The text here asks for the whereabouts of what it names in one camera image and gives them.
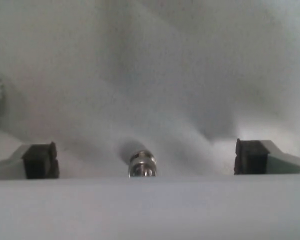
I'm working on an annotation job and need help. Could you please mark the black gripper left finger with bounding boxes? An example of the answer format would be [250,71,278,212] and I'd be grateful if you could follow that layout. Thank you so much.
[0,141,60,180]

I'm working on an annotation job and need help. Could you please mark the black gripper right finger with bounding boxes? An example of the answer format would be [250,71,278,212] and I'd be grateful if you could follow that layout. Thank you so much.
[233,137,300,176]

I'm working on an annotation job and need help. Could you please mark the metal BNC plug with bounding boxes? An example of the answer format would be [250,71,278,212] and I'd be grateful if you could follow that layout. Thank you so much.
[126,149,157,179]

